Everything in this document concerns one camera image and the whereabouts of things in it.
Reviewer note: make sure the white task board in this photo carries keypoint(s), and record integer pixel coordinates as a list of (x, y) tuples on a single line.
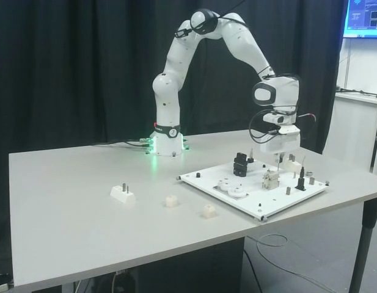
[(267, 203)]

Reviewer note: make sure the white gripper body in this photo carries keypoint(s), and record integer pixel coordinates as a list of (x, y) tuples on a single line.
[(281, 144)]

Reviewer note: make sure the white cabinet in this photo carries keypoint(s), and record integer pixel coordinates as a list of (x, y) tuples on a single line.
[(359, 131)]

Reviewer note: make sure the white medium gear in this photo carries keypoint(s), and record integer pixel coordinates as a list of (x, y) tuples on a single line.
[(224, 185)]

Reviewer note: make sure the white wedge-shaped peg holder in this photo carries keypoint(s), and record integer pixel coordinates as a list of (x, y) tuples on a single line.
[(122, 195)]

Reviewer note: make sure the white large gear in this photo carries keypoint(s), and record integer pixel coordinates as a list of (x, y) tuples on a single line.
[(236, 193)]

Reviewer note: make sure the black USB plug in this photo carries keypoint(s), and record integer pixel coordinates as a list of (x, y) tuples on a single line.
[(300, 181)]

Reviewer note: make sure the black table leg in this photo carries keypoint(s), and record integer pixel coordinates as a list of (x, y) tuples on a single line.
[(367, 244)]

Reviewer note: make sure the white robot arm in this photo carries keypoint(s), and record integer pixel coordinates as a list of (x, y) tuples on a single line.
[(173, 73)]

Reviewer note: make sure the blue screen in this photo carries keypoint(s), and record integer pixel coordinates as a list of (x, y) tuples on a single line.
[(363, 16)]

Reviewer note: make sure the black D-SUB plug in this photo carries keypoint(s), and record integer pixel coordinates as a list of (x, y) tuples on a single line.
[(240, 166)]

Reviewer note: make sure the black curtain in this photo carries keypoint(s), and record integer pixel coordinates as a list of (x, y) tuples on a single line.
[(69, 67)]

